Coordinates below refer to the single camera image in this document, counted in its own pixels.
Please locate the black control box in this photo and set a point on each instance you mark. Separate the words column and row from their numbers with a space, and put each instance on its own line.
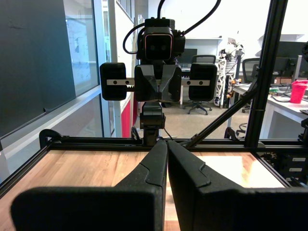
column 276, row 163

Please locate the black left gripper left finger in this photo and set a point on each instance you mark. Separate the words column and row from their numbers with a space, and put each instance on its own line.
column 96, row 209

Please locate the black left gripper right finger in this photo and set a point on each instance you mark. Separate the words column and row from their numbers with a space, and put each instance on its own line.
column 240, row 209

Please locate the white lattice stand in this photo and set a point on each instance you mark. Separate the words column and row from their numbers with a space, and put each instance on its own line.
column 222, row 79

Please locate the red plastic cup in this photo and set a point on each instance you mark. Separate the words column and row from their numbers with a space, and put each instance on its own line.
column 298, row 92

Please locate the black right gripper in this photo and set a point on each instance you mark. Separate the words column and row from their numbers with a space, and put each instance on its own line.
column 113, row 72

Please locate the black computer monitor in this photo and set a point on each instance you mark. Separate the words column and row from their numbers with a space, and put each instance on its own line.
column 190, row 56
column 288, row 51

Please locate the red panel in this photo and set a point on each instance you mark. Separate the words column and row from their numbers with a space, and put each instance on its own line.
column 126, row 120

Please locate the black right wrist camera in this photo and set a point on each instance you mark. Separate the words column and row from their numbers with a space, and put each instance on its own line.
column 158, row 45

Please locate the black aluminium table frame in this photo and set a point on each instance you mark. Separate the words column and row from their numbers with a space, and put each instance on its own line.
column 267, row 72

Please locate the grey mesh office chair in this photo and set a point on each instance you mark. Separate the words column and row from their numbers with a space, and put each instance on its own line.
column 250, row 69

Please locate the white desk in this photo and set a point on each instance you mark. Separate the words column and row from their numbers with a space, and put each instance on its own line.
column 284, row 115

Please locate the black frame corner bracket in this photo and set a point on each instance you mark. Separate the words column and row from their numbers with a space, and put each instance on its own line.
column 48, row 134
column 231, row 133

